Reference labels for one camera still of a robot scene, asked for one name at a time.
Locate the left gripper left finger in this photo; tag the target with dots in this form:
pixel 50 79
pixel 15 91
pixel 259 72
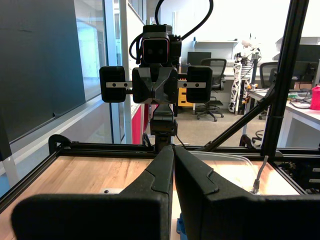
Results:
pixel 100 217

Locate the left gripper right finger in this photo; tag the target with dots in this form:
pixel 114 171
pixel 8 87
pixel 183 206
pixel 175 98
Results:
pixel 250 217

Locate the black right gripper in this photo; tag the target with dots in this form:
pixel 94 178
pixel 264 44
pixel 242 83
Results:
pixel 112 75

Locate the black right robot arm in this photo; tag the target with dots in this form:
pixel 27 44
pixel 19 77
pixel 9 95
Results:
pixel 163 125

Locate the white taskboard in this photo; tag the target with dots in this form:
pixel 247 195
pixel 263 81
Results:
pixel 175 207

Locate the yellow drawer cabinet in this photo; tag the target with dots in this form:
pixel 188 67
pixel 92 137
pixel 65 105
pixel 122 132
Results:
pixel 182 98

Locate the red cabinet panel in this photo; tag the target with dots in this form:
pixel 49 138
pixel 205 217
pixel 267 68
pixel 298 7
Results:
pixel 137 122

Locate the clear plastic tub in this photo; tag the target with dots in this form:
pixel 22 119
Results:
pixel 237 175

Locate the black computer monitor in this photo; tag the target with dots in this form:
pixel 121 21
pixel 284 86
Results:
pixel 310 65
pixel 197 58

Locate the black office chair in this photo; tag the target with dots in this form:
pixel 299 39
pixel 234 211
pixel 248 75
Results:
pixel 267 75
pixel 220 75

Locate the blue black D-sub socket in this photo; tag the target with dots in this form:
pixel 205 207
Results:
pixel 180 227

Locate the white desk with hutch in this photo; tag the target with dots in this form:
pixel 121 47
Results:
pixel 217 48

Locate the white lattice robot figure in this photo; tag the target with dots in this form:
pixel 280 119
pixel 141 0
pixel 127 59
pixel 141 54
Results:
pixel 236 87

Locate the white work desk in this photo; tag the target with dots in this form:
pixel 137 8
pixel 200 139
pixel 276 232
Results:
pixel 300 117

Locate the red container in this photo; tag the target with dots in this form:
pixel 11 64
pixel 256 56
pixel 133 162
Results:
pixel 315 98

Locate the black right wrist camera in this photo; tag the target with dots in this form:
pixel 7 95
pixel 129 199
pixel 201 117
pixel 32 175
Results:
pixel 155 50

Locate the black aluminium frame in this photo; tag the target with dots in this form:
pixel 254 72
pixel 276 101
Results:
pixel 287 75

